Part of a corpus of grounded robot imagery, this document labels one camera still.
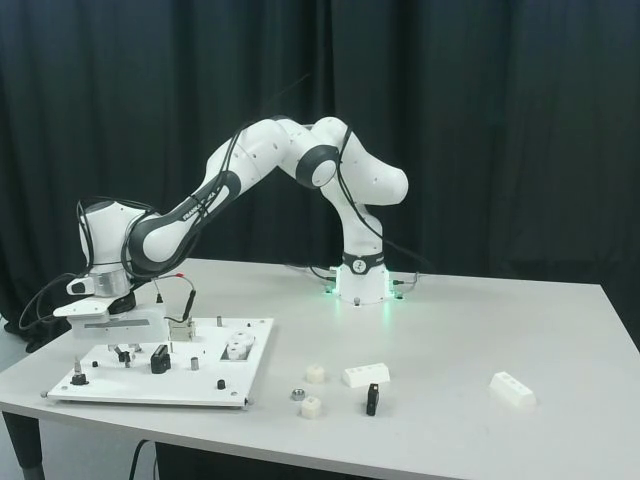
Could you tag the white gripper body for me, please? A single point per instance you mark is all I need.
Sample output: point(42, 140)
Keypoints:
point(125, 332)

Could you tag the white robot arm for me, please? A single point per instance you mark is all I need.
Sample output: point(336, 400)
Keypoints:
point(350, 210)

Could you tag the thick metal peg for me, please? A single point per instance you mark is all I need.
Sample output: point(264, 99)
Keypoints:
point(194, 363)

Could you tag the small white peg holder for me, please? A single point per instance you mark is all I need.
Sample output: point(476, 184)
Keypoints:
point(311, 406)
point(315, 374)

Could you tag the long white peg holder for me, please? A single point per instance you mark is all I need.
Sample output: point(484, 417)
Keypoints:
point(512, 390)
point(366, 376)

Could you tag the black rectangular plug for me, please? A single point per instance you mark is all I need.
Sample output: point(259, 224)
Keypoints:
point(160, 360)

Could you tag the metal plug black flange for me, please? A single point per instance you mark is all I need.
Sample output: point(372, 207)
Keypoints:
point(78, 374)

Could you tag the flat white mounting plate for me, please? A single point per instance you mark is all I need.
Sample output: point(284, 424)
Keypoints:
point(82, 306)

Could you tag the white box dark window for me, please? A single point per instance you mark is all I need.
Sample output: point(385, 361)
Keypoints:
point(80, 286)

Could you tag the white task board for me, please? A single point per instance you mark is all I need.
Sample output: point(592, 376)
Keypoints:
point(200, 385)

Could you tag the white medium gear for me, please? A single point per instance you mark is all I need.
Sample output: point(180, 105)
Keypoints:
point(235, 351)

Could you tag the white large gear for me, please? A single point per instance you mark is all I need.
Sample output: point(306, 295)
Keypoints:
point(243, 338)

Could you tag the black table leg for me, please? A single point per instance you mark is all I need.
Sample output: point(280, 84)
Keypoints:
point(20, 445)

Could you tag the black cabinet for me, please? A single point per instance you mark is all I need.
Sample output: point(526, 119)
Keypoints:
point(250, 465)

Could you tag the metal nut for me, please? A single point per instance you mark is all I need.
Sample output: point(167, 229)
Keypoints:
point(298, 394)

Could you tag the black curtain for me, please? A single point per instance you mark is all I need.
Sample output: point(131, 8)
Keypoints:
point(150, 100)

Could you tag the black D-SUB plug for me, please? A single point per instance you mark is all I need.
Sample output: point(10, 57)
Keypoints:
point(371, 400)

